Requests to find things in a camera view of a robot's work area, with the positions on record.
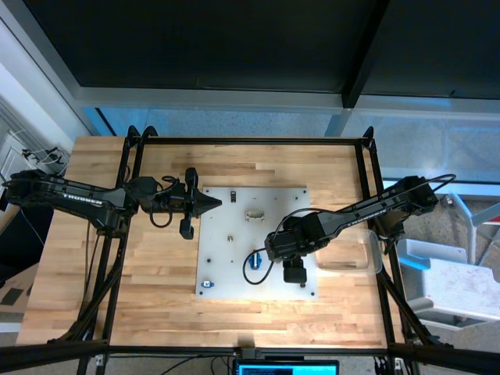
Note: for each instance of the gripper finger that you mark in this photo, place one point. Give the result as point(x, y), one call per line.
point(205, 197)
point(205, 207)

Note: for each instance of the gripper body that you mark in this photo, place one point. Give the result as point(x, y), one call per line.
point(294, 274)
point(190, 203)

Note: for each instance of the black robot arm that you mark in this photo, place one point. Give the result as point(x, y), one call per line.
point(78, 197)
point(308, 234)

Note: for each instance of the white taskboard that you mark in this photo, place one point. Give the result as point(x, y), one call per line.
point(222, 273)

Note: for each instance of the small black socket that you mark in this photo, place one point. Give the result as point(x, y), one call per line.
point(233, 195)

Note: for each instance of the grey rectangular connector housing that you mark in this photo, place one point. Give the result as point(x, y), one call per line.
point(254, 216)

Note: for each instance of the clear plastic tub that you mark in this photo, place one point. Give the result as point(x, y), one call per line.
point(347, 250)

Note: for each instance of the laptop screen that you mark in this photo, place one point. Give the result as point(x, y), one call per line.
point(285, 369)

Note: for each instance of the white step stool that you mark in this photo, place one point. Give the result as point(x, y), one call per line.
point(457, 285)

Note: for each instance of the brown cardboard box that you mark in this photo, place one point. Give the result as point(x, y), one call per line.
point(15, 281)

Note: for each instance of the blue connector mount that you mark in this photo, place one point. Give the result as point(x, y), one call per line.
point(250, 263)

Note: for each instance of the black aluminium frame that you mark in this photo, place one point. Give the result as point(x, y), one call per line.
point(250, 141)

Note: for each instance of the small blue socket mount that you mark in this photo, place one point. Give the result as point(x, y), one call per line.
point(202, 284)

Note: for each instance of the black camera bracket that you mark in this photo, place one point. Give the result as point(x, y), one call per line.
point(248, 351)

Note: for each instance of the grey metal cart frame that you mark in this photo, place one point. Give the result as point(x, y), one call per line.
point(471, 230)

